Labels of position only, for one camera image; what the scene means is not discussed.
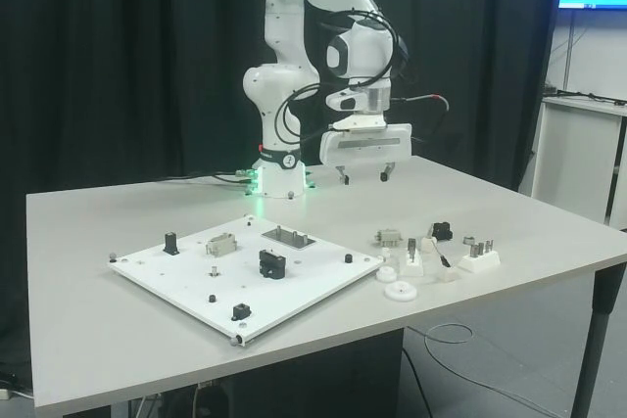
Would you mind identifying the silver flange ring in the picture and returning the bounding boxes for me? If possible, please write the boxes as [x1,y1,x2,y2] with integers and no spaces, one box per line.
[364,86,392,114]

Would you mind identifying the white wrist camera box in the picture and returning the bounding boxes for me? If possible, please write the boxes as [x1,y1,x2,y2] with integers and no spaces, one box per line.
[326,88,360,112]

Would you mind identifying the thin black floor cable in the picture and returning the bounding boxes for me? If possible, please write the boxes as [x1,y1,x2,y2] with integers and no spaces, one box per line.
[421,322,577,418]

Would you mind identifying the black cables at robot foot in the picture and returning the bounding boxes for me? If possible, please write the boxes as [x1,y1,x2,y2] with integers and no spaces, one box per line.
[164,168,256,185]

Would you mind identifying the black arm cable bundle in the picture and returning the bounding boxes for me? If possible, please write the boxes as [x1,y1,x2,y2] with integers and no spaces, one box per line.
[247,0,411,96]

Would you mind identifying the black curtain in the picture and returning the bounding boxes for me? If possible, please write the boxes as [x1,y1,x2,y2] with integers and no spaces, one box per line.
[0,0,572,390]

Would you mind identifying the white large gear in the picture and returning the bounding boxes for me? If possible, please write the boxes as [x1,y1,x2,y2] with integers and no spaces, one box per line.
[384,280,418,302]

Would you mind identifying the white task board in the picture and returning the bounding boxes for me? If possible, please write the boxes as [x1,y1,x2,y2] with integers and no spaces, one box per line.
[107,214,385,347]

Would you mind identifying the black table leg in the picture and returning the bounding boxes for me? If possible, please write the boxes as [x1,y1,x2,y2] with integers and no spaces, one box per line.
[571,268,619,418]

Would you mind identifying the flat white mounting plate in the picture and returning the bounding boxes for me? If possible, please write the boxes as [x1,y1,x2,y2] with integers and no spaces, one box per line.
[331,113,389,134]

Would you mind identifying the grey multi-pin connector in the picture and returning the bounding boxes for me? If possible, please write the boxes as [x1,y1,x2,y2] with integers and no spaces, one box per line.
[373,228,402,247]

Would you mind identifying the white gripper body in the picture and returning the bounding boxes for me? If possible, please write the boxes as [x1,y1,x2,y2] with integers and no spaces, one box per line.
[317,123,413,167]

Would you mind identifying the long white peg holder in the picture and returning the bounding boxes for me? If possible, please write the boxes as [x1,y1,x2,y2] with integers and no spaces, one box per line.
[458,249,502,273]

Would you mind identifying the thin black cable loop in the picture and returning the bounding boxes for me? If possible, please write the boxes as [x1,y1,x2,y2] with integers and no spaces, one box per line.
[273,82,344,151]

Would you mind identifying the white cabinet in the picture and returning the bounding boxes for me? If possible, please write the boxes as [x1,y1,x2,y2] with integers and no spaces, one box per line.
[531,94,627,232]

